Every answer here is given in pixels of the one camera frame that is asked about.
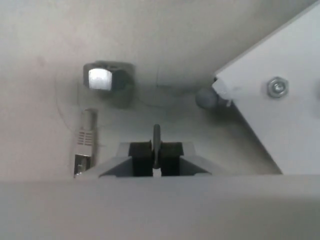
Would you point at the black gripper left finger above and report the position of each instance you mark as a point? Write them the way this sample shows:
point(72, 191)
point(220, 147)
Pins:
point(140, 155)

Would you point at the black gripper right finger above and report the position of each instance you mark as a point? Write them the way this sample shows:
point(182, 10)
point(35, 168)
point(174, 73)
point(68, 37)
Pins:
point(171, 155)

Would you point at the metal round peg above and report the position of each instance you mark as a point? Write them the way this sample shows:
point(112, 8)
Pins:
point(156, 140)

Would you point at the grey round board foot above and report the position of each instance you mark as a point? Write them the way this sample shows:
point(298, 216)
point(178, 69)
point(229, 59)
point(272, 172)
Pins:
point(206, 98)

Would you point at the grey Ethernet plug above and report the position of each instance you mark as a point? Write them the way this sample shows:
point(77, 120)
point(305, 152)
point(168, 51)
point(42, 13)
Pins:
point(86, 135)

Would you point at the white task board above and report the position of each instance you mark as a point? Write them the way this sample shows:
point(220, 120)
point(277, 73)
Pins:
point(282, 120)

